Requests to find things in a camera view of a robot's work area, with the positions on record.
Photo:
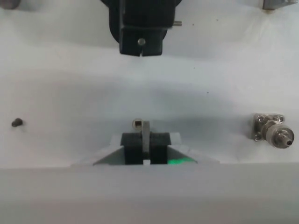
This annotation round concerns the metal square peg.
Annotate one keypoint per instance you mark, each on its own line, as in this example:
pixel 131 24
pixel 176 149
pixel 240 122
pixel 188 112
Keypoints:
pixel 146 140

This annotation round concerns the metal BNC plug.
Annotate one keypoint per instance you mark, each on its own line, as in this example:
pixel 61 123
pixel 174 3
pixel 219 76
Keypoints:
pixel 279 137

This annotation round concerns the white task board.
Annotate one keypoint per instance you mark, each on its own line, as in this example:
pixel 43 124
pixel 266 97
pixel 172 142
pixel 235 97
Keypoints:
pixel 70 70

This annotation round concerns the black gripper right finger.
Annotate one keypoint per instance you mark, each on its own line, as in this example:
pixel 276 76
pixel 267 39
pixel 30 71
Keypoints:
pixel 158 144

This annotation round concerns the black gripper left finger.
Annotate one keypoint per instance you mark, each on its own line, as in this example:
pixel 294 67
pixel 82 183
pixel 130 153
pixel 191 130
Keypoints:
pixel 132 144

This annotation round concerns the small black screw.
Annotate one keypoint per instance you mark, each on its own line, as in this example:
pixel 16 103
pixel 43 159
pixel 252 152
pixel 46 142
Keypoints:
pixel 17 122

